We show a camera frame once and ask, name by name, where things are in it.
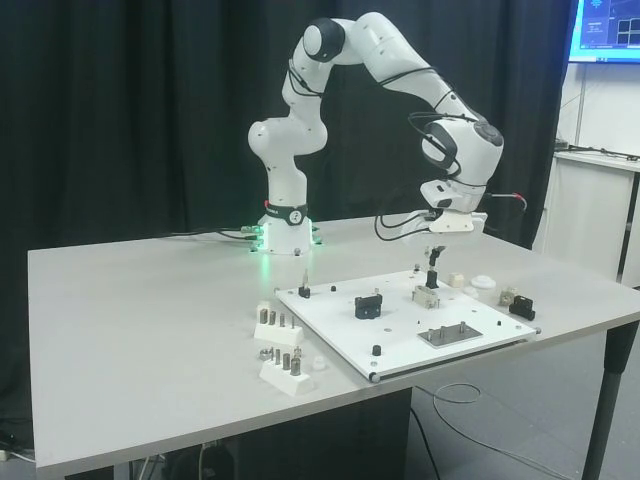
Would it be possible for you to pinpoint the black cabinet under table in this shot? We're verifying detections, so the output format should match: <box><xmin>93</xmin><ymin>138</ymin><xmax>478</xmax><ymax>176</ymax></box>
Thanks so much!
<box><xmin>164</xmin><ymin>384</ymin><xmax>414</xmax><ymax>480</ymax></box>

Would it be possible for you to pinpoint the dark table leg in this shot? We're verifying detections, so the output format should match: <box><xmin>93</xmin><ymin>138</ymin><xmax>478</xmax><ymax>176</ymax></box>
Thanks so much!
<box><xmin>597</xmin><ymin>327</ymin><xmax>634</xmax><ymax>480</ymax></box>

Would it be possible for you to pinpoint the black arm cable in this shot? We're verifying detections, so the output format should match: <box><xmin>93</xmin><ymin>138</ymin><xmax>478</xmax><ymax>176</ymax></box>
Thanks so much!
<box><xmin>284</xmin><ymin>57</ymin><xmax>489</xmax><ymax>243</ymax></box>

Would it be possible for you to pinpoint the white cabinet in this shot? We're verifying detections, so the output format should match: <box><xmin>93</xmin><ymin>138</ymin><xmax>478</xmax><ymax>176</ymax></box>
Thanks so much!
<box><xmin>538</xmin><ymin>147</ymin><xmax>640</xmax><ymax>290</ymax></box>

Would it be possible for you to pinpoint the black base cable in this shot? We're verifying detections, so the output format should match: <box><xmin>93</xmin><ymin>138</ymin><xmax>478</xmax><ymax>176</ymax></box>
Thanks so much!
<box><xmin>169</xmin><ymin>226</ymin><xmax>262</xmax><ymax>245</ymax></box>

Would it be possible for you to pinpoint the blue screen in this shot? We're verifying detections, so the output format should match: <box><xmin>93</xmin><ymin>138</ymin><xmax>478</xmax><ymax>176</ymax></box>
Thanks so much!
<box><xmin>568</xmin><ymin>0</ymin><xmax>640</xmax><ymax>65</ymax></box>

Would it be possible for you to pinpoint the white task board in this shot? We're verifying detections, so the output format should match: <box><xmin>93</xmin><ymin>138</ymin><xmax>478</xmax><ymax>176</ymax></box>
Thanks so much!
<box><xmin>273</xmin><ymin>264</ymin><xmax>543</xmax><ymax>384</ymax></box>

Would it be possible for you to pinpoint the white square peg holder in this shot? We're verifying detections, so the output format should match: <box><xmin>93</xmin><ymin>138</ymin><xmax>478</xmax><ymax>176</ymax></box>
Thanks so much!
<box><xmin>253</xmin><ymin>319</ymin><xmax>305</xmax><ymax>347</ymax></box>

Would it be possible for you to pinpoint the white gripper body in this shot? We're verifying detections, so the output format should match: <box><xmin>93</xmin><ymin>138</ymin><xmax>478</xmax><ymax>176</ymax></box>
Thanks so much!
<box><xmin>399</xmin><ymin>209</ymin><xmax>487</xmax><ymax>247</ymax></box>

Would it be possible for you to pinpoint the black curtain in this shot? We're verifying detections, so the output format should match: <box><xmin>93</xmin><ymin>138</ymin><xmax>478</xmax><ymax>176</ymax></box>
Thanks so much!
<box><xmin>0</xmin><ymin>0</ymin><xmax>577</xmax><ymax>446</ymax></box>

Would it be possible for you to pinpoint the white round peg holder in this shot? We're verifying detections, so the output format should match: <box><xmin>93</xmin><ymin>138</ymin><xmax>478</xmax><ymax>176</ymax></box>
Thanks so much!
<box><xmin>259</xmin><ymin>362</ymin><xmax>318</xmax><ymax>397</ymax></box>

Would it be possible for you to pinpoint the grey floor cable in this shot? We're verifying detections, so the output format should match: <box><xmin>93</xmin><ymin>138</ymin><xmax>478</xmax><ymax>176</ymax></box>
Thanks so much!
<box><xmin>410</xmin><ymin>382</ymin><xmax>640</xmax><ymax>480</ymax></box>

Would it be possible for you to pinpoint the black cable bundle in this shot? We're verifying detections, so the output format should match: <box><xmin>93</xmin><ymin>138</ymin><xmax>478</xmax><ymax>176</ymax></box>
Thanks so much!
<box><xmin>553</xmin><ymin>141</ymin><xmax>640</xmax><ymax>162</ymax></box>

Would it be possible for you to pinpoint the black Ethernet plug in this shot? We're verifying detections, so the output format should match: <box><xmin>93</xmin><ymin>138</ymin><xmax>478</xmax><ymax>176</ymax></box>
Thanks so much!
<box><xmin>509</xmin><ymin>295</ymin><xmax>537</xmax><ymax>322</ymax></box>

